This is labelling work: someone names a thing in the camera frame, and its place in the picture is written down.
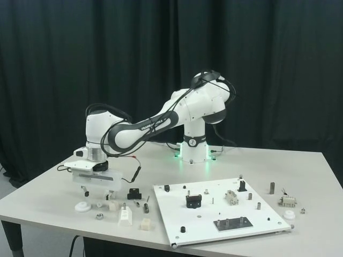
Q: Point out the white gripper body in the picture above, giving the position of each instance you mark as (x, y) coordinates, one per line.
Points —
(99, 183)

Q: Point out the black D-SUB plug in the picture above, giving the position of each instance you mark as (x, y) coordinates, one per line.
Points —
(134, 193)

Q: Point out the white small gear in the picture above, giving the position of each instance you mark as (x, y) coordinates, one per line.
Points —
(99, 204)

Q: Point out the metal hex nut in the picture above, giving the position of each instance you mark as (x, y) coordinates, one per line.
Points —
(99, 216)

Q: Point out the black under-table box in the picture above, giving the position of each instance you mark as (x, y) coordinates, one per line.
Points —
(120, 247)

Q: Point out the tall metal square peg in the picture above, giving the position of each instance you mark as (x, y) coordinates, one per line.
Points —
(272, 188)

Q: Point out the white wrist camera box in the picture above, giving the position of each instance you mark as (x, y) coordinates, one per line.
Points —
(80, 153)

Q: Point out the white peg holder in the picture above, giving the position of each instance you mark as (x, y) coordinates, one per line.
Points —
(125, 217)

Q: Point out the thin black rod red tag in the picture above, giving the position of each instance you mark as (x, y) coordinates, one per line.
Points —
(136, 173)

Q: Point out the white task board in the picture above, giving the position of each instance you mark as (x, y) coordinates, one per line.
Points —
(214, 214)

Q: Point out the small metal plug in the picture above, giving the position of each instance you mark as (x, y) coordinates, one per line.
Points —
(303, 211)

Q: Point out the black table leg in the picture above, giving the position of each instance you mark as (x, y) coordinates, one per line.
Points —
(10, 238)

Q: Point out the black curtain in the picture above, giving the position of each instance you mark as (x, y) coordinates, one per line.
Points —
(53, 67)

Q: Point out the small metal bolt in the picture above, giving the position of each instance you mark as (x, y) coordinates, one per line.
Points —
(136, 204)

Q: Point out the white medium gear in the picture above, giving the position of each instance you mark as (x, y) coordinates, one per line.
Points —
(289, 214)

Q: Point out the cream small block holder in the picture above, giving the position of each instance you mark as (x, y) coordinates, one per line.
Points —
(147, 224)
(113, 205)

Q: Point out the flat white mounting plate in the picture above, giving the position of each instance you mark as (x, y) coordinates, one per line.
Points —
(77, 166)

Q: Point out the beige waterproof plug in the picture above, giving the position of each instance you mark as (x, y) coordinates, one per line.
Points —
(285, 201)

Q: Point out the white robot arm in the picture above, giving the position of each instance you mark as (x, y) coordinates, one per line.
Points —
(193, 107)

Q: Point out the white large gear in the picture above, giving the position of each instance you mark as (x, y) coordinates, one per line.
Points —
(81, 207)

